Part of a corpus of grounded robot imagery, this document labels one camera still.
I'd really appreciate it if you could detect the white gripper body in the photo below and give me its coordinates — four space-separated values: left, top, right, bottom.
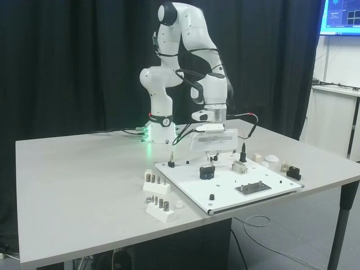
188 128 239 152

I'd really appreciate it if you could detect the white task board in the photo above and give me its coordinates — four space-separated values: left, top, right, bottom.
154 150 305 217

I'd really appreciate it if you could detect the white square peg holder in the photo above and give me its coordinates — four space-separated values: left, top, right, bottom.
142 179 172 195

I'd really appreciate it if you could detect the white round peg holder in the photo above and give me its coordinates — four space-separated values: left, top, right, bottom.
146 202 177 223

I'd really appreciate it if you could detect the black D-SUB plug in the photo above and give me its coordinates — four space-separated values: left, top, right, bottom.
286 165 302 181

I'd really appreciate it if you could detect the black under-table cabinet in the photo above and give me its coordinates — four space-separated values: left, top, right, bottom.
36 218 233 270

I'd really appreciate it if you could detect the black table leg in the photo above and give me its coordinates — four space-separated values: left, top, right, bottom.
327 179 359 270

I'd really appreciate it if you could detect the black curtain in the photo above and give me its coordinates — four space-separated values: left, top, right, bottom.
0 0 329 248

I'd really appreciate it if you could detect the blue screen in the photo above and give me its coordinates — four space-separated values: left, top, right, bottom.
319 0 360 37

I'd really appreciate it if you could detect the silver flange ring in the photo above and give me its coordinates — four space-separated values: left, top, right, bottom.
209 108 227 124

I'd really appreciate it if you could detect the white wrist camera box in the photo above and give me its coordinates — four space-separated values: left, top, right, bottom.
191 110 212 122

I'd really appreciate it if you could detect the grey floor cable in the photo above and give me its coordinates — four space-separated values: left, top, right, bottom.
243 215 332 270

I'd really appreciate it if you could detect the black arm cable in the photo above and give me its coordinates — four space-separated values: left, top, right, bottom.
153 33 236 112

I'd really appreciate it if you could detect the black base cable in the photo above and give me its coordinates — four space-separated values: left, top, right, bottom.
95 127 150 141

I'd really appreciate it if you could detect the black floor cable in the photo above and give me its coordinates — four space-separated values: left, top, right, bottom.
230 229 244 270

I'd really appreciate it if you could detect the black tangled cable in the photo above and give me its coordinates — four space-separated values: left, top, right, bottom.
311 79 360 91

